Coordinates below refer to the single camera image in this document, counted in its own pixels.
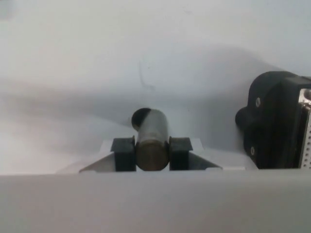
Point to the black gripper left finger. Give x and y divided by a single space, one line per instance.
122 155

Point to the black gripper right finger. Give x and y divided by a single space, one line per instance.
178 154

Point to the large metal round peg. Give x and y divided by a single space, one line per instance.
151 148

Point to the black D-SUB plug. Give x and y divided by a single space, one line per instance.
272 116

